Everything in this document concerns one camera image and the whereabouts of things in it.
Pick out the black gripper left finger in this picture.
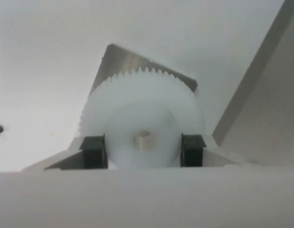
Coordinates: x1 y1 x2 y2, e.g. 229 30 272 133
43 134 108 170

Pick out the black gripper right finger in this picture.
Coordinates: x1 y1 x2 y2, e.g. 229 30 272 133
180 133 238 167

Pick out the white large gear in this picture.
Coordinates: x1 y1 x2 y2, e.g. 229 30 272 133
78 66 206 171

